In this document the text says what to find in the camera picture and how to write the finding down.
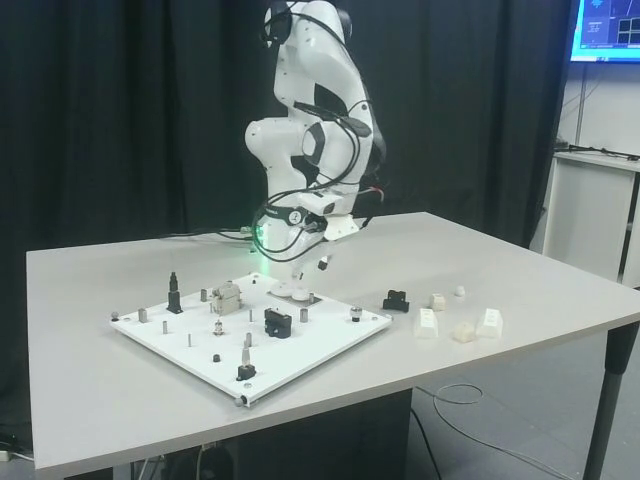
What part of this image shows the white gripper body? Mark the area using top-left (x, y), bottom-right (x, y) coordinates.
top-left (288, 227), bottom-right (329, 275)

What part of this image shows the flat white mounting plate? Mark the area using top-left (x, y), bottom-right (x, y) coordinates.
top-left (323, 215), bottom-right (360, 242)

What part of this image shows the white box with dark window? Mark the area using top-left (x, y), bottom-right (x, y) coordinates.
top-left (298, 193), bottom-right (342, 217)

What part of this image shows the black D-SUB plug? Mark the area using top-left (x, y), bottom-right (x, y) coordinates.
top-left (263, 307), bottom-right (294, 339)

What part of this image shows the beige metal connector block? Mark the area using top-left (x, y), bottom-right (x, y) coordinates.
top-left (209, 282), bottom-right (247, 317)

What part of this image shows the black plug holder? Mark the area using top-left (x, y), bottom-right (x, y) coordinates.
top-left (381, 288), bottom-right (412, 314)

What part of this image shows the silver USB plug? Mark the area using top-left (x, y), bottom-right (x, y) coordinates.
top-left (235, 343), bottom-right (258, 384)

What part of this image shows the white block holder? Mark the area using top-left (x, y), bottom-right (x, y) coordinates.
top-left (474, 307), bottom-right (503, 339)
top-left (411, 307), bottom-right (441, 342)

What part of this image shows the tall black plug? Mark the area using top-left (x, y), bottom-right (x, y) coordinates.
top-left (166, 269), bottom-right (185, 316)

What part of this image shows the black curtain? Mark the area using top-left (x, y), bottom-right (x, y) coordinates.
top-left (0, 0), bottom-right (574, 256)

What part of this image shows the white cabinet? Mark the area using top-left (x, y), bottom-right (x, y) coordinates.
top-left (542, 149), bottom-right (640, 291)

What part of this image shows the dark grey table leg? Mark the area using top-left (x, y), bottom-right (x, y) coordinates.
top-left (583, 319), bottom-right (632, 480)

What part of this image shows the blue screen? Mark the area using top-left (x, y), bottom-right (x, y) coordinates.
top-left (569, 0), bottom-right (640, 64)

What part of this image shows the black looped cable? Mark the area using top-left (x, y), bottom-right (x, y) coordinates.
top-left (251, 192), bottom-right (321, 264)

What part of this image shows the black table cable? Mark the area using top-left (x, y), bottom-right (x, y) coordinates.
top-left (159, 227), bottom-right (254, 242)

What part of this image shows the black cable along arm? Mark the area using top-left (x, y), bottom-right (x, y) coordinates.
top-left (262, 0), bottom-right (375, 191)

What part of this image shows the grey floor cable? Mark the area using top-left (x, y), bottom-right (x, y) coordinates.
top-left (412, 383), bottom-right (484, 480)

